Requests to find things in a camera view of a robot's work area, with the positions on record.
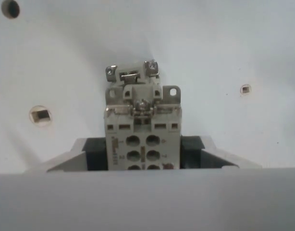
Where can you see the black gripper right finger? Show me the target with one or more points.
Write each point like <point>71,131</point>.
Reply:
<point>193,154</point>

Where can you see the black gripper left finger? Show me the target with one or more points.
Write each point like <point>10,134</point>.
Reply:
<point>94,154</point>

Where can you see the white task board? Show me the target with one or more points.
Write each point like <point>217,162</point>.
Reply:
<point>210,48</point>

